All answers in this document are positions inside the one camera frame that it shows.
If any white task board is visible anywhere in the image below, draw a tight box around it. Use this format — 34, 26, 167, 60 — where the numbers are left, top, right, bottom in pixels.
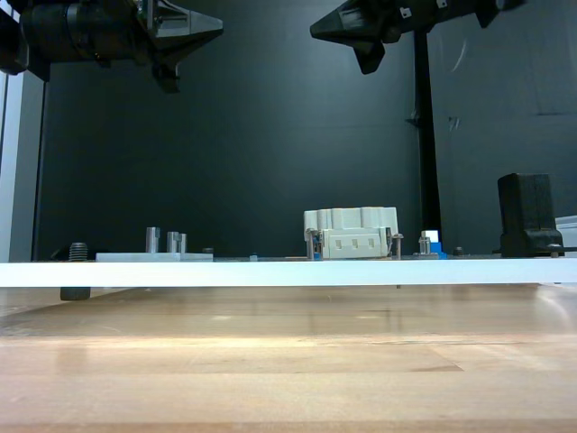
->
0, 253, 577, 289

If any beige multi-pin connector housing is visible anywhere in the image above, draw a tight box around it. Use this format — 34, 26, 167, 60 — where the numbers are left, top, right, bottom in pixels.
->
303, 206, 400, 261

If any grey metal bar plate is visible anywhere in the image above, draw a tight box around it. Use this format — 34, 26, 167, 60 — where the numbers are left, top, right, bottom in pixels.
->
95, 252, 214, 263

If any grey window frame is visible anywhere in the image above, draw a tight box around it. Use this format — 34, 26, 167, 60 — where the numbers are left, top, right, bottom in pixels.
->
0, 69, 46, 263

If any black connector housing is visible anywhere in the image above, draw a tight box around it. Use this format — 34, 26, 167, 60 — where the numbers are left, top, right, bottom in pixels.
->
493, 172, 565, 259

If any black wall post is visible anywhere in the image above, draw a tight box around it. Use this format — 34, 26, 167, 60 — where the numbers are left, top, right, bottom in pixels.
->
404, 29, 442, 258

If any small metal clamp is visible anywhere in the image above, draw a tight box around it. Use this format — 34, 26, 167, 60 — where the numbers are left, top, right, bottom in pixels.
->
413, 230, 430, 260

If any small blue white connector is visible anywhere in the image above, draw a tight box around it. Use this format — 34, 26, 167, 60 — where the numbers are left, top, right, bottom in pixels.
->
426, 229, 444, 259

